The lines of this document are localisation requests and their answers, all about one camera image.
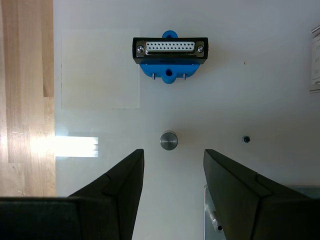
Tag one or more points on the small silver pin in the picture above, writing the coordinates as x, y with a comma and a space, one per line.
184, 76
154, 76

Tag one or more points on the large steel cylinder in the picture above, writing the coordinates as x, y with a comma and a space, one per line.
169, 141

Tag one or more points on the blue connector holder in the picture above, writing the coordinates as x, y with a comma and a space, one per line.
161, 70

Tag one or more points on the thin metal peg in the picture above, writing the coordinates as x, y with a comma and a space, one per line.
215, 220

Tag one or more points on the white task board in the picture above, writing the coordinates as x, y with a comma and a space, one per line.
225, 100

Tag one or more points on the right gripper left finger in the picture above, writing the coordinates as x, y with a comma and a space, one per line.
87, 217

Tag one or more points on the black D-sub connector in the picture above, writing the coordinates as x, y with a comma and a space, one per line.
170, 48

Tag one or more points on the small hex nut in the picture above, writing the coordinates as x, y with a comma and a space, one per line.
246, 139

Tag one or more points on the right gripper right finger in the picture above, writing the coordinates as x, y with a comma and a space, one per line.
262, 217

